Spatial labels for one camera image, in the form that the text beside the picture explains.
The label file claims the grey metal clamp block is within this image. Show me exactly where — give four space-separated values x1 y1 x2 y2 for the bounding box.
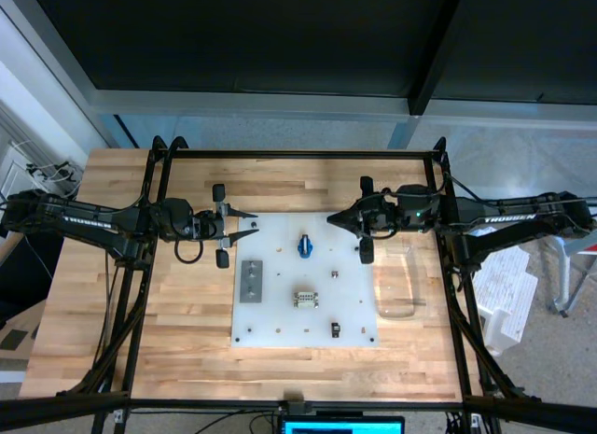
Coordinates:
238 259 264 304

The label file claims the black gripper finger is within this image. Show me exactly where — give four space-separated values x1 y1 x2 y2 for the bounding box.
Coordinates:
222 203 259 219
326 219 362 240
326 201 361 222
222 230 259 249

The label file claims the black aluminium frame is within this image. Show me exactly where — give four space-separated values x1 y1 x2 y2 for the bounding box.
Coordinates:
0 134 597 434

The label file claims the blue laptop screen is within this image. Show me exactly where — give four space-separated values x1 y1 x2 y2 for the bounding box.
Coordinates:
278 414 406 434

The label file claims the brown cardboard box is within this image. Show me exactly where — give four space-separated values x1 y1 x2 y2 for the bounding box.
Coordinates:
0 297 48 360

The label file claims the white mounting board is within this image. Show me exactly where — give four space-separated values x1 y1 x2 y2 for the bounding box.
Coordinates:
230 212 380 349

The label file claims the black table-level camera box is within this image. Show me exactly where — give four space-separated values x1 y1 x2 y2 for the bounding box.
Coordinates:
278 391 312 415

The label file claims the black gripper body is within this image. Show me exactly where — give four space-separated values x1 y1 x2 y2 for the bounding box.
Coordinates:
193 184 230 269
357 175 404 266

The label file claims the grey metal cart frame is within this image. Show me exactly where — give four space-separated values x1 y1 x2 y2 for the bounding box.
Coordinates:
545 237 597 319

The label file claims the clear plastic tub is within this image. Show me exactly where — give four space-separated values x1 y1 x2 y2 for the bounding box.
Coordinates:
372 245 428 321

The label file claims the black white cable bundle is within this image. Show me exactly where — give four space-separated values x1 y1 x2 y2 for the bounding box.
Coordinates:
23 159 79 186

